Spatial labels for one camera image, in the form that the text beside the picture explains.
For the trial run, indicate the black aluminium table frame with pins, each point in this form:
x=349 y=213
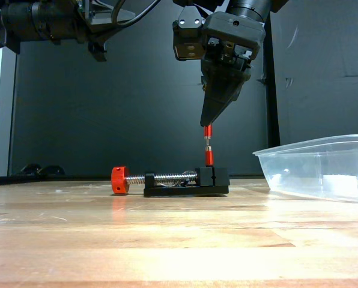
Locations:
x=47 y=179

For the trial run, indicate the black upright post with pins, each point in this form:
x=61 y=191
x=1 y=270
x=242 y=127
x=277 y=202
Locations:
x=273 y=105

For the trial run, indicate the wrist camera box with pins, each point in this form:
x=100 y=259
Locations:
x=188 y=48

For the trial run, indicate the black frame corner bracket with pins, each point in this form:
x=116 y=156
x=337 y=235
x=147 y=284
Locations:
x=51 y=170
x=30 y=169

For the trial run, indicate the black vise with red knob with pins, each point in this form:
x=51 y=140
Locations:
x=213 y=180

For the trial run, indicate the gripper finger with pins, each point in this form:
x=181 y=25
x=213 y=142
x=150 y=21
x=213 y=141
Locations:
x=107 y=35
x=221 y=87
x=102 y=15

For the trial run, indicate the red rca socket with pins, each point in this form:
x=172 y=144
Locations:
x=209 y=159

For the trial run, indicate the white block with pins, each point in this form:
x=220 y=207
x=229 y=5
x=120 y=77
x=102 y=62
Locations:
x=341 y=184

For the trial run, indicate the clear plastic tub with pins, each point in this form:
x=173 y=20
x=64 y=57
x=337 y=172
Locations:
x=293 y=168

